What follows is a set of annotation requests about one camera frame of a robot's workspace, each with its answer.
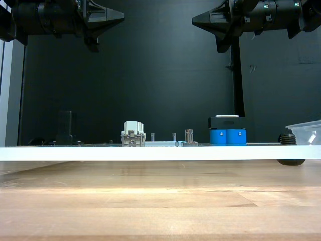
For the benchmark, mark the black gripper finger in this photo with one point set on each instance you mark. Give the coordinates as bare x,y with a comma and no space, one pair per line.
100,27
220,30
218,16
100,13

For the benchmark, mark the beige rectangular connector housing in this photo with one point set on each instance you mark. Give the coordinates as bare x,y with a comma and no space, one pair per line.
133,133

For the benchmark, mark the white taskboard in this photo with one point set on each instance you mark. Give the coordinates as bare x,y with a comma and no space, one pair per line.
160,153

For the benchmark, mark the small black clamp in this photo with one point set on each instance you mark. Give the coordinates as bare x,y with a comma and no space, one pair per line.
65,125

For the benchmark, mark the small metal socket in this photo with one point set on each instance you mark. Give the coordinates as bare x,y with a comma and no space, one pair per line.
189,136

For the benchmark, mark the clear plastic tub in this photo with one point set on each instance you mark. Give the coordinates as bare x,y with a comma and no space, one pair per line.
306,130

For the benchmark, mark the black knurled screw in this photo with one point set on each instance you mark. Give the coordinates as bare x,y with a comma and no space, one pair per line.
287,139

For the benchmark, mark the black rubber board foot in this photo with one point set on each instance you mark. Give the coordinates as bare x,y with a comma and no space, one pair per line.
291,162

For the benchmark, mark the black wall post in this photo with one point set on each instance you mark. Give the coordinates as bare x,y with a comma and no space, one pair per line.
237,75

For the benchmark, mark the blue and black connector mount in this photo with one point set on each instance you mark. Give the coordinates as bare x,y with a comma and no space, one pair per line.
227,136

